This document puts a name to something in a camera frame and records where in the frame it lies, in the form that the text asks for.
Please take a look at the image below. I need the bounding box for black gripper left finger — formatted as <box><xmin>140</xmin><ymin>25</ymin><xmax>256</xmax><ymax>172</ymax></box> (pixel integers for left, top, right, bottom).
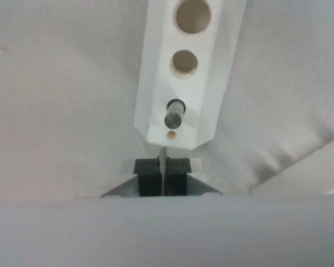
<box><xmin>101</xmin><ymin>158</ymin><xmax>163</xmax><ymax>198</ymax></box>

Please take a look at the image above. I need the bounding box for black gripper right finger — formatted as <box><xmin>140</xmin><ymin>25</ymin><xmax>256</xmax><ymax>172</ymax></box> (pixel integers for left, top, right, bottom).
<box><xmin>163</xmin><ymin>157</ymin><xmax>223</xmax><ymax>197</ymax></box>

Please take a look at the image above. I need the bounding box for thin metal round peg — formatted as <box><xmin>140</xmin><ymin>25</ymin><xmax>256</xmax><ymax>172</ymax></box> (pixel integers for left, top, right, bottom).
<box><xmin>159</xmin><ymin>146</ymin><xmax>167</xmax><ymax>197</ymax></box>

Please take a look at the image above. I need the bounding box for thick metal round peg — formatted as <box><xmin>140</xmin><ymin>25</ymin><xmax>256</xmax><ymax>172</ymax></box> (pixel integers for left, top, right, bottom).
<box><xmin>164</xmin><ymin>98</ymin><xmax>186</xmax><ymax>131</ymax></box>

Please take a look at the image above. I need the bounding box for white round peg holder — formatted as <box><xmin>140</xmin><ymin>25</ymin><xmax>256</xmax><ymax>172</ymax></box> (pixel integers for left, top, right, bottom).
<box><xmin>133</xmin><ymin>0</ymin><xmax>247</xmax><ymax>151</ymax></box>

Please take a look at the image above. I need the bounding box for white square peg holder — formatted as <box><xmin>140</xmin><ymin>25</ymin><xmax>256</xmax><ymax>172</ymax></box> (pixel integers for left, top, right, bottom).
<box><xmin>250</xmin><ymin>135</ymin><xmax>334</xmax><ymax>195</ymax></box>

